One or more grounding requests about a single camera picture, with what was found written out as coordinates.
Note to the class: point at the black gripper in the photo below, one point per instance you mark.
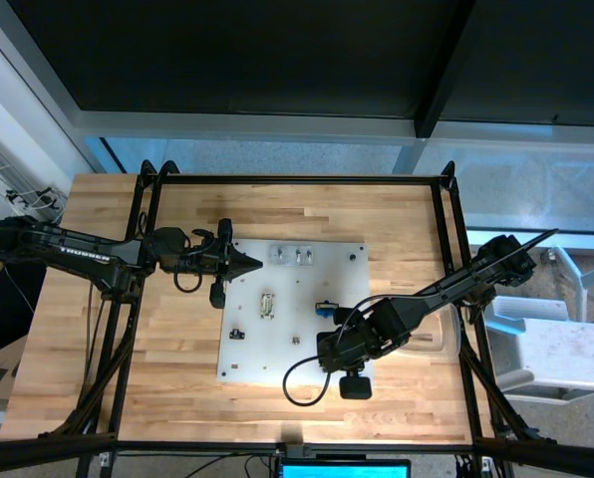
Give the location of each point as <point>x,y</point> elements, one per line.
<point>349,356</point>
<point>202,259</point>

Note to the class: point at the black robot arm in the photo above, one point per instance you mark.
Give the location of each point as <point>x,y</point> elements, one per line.
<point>451,289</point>
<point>85,254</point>

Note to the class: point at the grey rectangular connector housing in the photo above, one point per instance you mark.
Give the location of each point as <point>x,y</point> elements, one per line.
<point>266,305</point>

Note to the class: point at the clear block with metal pins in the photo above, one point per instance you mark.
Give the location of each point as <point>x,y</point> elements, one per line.
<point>292,256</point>

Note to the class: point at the small black clamp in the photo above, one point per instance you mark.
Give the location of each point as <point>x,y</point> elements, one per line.
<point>236,333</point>

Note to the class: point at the white task board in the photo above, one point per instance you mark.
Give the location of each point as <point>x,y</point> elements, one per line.
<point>267,358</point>

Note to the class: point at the clear plastic tub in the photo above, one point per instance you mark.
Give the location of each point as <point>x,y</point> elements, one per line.
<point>446,343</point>

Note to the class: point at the blue lit screen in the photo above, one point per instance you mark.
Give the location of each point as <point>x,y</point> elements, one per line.
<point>343,469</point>

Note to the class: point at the white plastic chair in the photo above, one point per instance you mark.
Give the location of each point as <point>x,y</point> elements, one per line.
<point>561,348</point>

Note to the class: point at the blue round connector mount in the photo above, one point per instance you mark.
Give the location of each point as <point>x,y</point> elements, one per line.
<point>323,309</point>

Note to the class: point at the black table frame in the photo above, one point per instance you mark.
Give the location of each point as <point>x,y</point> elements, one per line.
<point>297,180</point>

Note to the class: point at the black table-level camera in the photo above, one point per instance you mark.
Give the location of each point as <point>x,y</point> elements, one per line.
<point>296,449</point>

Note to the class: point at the grey metal chair frame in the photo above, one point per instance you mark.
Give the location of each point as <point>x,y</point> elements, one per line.
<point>576,269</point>

